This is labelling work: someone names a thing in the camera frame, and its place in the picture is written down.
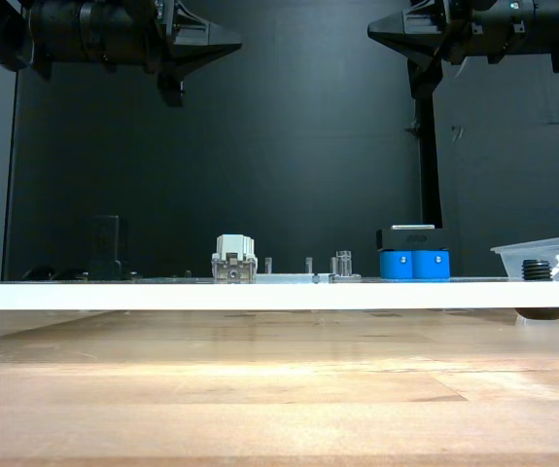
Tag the black block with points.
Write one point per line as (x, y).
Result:
(109, 243)

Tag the beige many-pin connector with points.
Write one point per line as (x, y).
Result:
(233, 248)

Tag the clear plastic container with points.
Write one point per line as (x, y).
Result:
(512, 258)

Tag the black threaded stud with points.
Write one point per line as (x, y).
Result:
(537, 270)

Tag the white task board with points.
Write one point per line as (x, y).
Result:
(279, 296)

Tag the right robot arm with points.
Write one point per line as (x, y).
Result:
(546, 29)

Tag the short steel peg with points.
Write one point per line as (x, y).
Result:
(308, 265)
(269, 265)

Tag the small grey socket fitting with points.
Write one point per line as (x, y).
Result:
(344, 267)

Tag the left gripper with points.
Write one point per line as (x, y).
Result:
(123, 34)

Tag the blue socket block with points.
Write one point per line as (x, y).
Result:
(414, 265)

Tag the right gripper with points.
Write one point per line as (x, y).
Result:
(473, 29)

